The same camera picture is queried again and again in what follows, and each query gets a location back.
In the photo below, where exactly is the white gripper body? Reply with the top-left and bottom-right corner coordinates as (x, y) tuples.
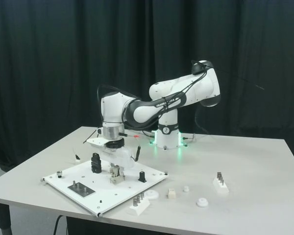
(98, 146), (136, 170)

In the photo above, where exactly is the grey waterproof plug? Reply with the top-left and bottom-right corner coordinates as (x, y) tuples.
(109, 165), (125, 181)

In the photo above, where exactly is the black D-SUB plug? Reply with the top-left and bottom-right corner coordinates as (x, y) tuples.
(90, 152), (102, 173)

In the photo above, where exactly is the flat white wrist plate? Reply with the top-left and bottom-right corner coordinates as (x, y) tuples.
(86, 137), (109, 148)

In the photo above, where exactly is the white task board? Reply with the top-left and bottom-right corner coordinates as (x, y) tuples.
(40, 152), (169, 218)

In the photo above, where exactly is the white large gear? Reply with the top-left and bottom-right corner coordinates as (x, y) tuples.
(147, 189), (160, 200)

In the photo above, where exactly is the white round peg holder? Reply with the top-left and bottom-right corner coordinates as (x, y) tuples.
(128, 198), (151, 216)

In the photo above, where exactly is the white medium gear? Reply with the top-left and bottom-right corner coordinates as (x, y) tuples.
(196, 197), (209, 208)

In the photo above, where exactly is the white square peg holder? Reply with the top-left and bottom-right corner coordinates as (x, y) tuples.
(213, 178), (230, 195)

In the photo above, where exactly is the black curtain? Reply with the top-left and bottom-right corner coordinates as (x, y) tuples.
(0, 0), (294, 169)

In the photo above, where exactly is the black table leg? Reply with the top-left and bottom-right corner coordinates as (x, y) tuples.
(0, 201), (11, 235)

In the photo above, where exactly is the silver wrist ring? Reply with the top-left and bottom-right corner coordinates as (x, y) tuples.
(101, 126), (124, 141)

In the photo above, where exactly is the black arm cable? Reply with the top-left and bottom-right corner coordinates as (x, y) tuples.
(96, 61), (211, 130)

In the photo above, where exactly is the black floor cable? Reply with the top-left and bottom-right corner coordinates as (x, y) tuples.
(54, 214), (64, 235)

